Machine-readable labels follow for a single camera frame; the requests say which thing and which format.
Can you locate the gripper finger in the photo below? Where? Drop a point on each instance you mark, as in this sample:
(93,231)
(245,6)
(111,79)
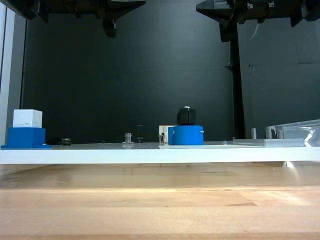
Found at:
(117,8)
(222,12)

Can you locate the white taskboard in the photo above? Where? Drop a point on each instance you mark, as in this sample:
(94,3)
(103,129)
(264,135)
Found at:
(125,155)

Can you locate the D-sub connector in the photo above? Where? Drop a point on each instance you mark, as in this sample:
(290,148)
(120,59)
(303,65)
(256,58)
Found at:
(186,116)

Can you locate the white ethernet socket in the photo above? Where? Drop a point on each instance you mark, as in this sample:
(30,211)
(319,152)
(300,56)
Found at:
(27,117)

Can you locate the small metal peg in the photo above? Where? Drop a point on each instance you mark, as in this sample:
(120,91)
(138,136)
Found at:
(280,132)
(269,132)
(253,133)

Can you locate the clear plastic tub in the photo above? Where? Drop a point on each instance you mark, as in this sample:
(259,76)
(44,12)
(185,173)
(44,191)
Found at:
(300,130)

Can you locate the black USB socket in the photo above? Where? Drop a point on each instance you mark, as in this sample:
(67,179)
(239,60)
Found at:
(140,132)

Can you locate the white multi-pin connector housing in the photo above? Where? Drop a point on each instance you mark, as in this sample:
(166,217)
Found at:
(163,130)

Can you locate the aluminium peg plate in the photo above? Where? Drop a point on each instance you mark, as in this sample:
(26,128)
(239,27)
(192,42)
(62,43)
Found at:
(282,143)

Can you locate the black threaded knob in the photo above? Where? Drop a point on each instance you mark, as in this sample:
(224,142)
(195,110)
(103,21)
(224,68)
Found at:
(66,142)

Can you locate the blue round connector mount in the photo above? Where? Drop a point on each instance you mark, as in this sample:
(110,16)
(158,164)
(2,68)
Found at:
(186,136)

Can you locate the blue socket bracket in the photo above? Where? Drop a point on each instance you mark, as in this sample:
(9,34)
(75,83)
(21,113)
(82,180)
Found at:
(25,137)

